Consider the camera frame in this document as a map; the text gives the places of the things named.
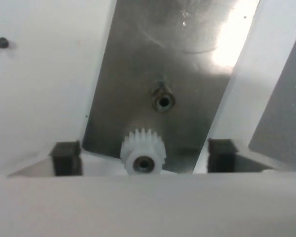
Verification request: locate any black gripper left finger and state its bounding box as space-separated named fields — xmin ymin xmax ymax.
xmin=6 ymin=141 xmax=84 ymax=177

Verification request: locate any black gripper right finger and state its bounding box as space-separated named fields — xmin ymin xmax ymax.
xmin=206 ymin=138 xmax=278 ymax=174

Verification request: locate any white small gear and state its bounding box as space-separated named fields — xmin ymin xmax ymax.
xmin=120 ymin=127 xmax=167 ymax=176

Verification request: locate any white task board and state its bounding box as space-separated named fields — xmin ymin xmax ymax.
xmin=0 ymin=0 xmax=296 ymax=177

